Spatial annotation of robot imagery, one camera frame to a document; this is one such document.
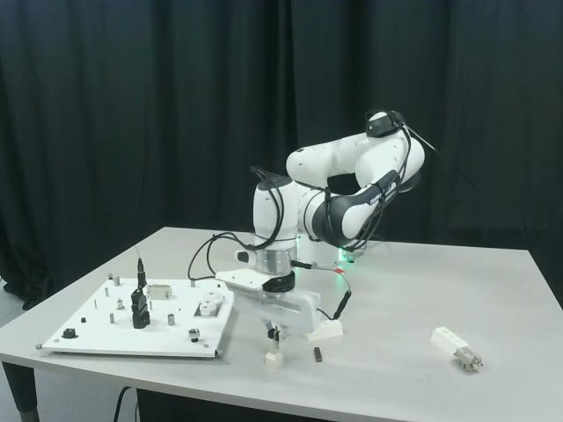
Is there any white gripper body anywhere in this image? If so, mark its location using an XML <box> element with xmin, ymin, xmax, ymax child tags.
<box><xmin>226</xmin><ymin>283</ymin><xmax>321</xmax><ymax>334</ymax></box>

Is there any white wedge holder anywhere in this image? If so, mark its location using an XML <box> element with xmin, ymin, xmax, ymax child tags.
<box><xmin>307</xmin><ymin>320</ymin><xmax>344</xmax><ymax>343</ymax></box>

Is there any black D-SUB plug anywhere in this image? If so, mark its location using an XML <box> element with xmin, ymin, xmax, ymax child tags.
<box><xmin>130</xmin><ymin>287</ymin><xmax>152</xmax><ymax>331</ymax></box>

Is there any white task board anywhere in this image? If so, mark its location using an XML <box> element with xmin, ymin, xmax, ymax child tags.
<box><xmin>37</xmin><ymin>272</ymin><xmax>238</xmax><ymax>360</ymax></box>

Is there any long white holder with holes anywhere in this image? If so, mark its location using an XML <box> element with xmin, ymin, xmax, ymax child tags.
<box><xmin>432</xmin><ymin>326</ymin><xmax>468</xmax><ymax>353</ymax></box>

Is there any silver metal connector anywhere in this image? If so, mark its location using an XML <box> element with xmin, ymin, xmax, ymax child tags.
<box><xmin>450</xmin><ymin>346</ymin><xmax>486</xmax><ymax>367</ymax></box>

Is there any black table leg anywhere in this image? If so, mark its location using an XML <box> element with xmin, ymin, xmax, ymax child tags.
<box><xmin>0</xmin><ymin>360</ymin><xmax>36</xmax><ymax>422</ymax></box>

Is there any black curtain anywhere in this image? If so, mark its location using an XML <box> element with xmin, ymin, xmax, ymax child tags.
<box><xmin>0</xmin><ymin>0</ymin><xmax>563</xmax><ymax>311</ymax></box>

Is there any thin black rod on wire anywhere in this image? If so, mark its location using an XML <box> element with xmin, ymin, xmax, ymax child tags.
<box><xmin>290</xmin><ymin>259</ymin><xmax>352</xmax><ymax>321</ymax></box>

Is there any black looped cable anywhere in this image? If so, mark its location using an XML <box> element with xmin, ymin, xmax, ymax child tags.
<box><xmin>187</xmin><ymin>232</ymin><xmax>266</xmax><ymax>282</ymax></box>

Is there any black plug with short cable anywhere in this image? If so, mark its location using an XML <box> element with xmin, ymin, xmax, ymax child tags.
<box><xmin>135</xmin><ymin>247</ymin><xmax>147</xmax><ymax>290</ymax></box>

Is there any black cable under table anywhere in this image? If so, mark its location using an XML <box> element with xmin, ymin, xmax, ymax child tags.
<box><xmin>115</xmin><ymin>385</ymin><xmax>138</xmax><ymax>422</ymax></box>

